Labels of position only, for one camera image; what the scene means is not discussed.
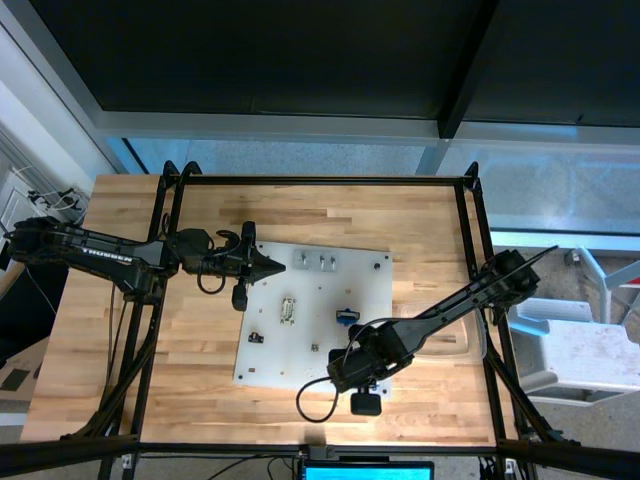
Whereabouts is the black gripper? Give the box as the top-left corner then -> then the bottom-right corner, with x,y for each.
327,347 -> 396,415
212,222 -> 287,313

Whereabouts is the clear block with pins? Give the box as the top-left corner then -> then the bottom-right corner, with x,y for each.
292,248 -> 339,274

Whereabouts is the blue laptop screen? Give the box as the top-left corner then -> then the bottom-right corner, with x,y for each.
298,460 -> 435,480

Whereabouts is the white plastic board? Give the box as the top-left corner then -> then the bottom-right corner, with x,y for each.
233,240 -> 396,401

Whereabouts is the clear plastic tub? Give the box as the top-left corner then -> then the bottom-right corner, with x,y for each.
394,299 -> 489,365

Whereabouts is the white plastic chair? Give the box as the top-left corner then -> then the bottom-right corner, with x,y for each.
509,299 -> 640,406

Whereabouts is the white and red chair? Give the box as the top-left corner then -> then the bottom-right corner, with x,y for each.
567,247 -> 640,324

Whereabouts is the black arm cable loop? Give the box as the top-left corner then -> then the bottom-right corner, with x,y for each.
196,272 -> 226,297
295,375 -> 346,424

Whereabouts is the black table-level camera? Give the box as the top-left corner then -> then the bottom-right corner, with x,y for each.
304,442 -> 342,464

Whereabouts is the black aluminium frame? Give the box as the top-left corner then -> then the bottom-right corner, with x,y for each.
0,159 -> 640,480

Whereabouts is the black and white cable bundle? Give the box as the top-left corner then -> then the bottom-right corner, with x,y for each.
27,187 -> 84,214

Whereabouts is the black vertical post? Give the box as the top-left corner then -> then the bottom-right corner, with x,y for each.
437,0 -> 501,140

